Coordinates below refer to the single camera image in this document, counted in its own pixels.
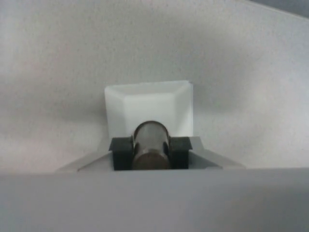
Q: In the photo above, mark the metal round peg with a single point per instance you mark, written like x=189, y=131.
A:
x=150, y=149

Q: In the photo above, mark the white sloped peg holder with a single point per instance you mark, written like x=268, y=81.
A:
x=149, y=106

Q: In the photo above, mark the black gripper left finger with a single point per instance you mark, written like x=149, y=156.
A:
x=120, y=154

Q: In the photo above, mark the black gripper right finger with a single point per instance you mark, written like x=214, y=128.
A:
x=178, y=154

